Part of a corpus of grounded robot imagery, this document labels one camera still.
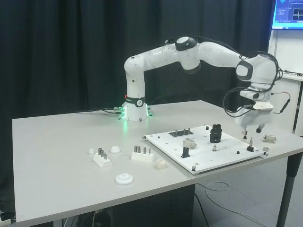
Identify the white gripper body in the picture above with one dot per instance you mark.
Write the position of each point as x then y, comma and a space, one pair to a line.
254, 118

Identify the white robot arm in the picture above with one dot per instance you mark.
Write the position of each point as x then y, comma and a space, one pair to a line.
163, 55

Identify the metal D-SUB plug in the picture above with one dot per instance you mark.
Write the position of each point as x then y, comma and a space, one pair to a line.
268, 138

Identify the small metal bolt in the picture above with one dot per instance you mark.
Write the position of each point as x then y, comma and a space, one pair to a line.
266, 149

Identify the metal BNC plug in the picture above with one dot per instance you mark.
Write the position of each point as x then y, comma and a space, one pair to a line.
215, 148

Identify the white task board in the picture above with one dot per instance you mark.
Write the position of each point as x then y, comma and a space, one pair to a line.
203, 156

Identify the black table leg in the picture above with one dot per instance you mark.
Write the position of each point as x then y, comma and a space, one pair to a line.
288, 189

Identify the cream plastic plug holder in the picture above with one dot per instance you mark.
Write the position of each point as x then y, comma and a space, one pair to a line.
160, 164

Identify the white square peg holder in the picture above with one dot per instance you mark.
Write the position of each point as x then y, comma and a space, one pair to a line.
142, 157

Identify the blue screen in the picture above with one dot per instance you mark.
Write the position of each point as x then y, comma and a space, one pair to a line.
287, 14

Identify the metal large square peg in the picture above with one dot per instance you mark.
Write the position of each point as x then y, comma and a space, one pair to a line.
136, 149

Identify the white large gear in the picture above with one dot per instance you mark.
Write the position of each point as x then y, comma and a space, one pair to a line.
124, 179

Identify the white medium gear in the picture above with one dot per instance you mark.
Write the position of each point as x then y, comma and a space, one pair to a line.
114, 149

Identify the metal medium round peg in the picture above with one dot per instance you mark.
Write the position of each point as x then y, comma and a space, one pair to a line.
103, 155

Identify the white round peg holder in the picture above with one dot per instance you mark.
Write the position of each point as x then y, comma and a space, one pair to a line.
103, 162

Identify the metal large round peg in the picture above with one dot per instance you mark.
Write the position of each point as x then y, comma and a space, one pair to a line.
100, 151

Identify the black curtain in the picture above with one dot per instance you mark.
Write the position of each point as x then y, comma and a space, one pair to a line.
71, 47

